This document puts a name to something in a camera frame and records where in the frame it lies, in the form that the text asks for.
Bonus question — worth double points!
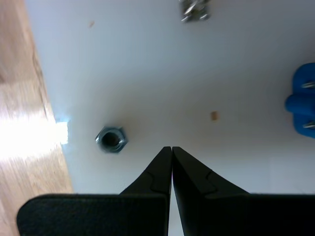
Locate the white board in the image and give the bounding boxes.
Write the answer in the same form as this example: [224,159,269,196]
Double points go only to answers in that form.
[24,0,315,197]

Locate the small metal clamp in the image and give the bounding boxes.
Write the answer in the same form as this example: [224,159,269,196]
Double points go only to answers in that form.
[181,0,212,23]

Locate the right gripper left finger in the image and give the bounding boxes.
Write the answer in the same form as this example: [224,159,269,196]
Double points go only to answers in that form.
[16,147,171,236]

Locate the silver M12 hex nut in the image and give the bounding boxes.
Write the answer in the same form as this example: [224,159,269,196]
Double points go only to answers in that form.
[95,125,129,154]

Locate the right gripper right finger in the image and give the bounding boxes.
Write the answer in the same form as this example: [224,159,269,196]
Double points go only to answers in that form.
[172,147,315,236]

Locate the blue mount block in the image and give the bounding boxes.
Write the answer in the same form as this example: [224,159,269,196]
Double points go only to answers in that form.
[284,62,315,137]

